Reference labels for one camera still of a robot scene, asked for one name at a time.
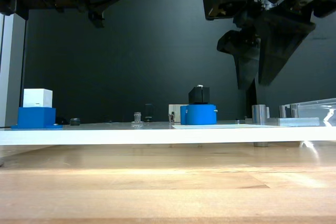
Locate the white connector housing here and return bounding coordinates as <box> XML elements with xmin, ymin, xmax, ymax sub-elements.
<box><xmin>167</xmin><ymin>104</ymin><xmax>182</xmax><ymax>125</ymax></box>

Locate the blue round holder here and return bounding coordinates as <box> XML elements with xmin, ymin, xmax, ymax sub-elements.
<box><xmin>180</xmin><ymin>104</ymin><xmax>217</xmax><ymax>125</ymax></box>

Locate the grey metal plate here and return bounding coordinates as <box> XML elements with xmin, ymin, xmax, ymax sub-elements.
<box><xmin>245</xmin><ymin>117</ymin><xmax>320</xmax><ymax>127</ymax></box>

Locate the silver 16mm metal cylinder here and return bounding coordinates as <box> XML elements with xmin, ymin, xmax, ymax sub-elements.
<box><xmin>251</xmin><ymin>104</ymin><xmax>268</xmax><ymax>148</ymax></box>

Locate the black clamp block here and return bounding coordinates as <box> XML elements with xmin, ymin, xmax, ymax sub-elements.
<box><xmin>188</xmin><ymin>84</ymin><xmax>210</xmax><ymax>105</ymax></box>

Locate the black wall pillar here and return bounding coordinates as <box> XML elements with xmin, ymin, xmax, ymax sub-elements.
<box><xmin>245</xmin><ymin>78</ymin><xmax>257</xmax><ymax>119</ymax></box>

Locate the blue square holder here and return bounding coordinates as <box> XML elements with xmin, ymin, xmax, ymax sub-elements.
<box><xmin>10</xmin><ymin>107</ymin><xmax>63</xmax><ymax>130</ymax></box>

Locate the white task board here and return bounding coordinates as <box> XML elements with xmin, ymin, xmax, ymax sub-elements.
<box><xmin>0</xmin><ymin>121</ymin><xmax>336</xmax><ymax>146</ymax></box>

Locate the white cube block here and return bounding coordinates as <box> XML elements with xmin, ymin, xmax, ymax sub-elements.
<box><xmin>23</xmin><ymin>88</ymin><xmax>54</xmax><ymax>109</ymax></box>

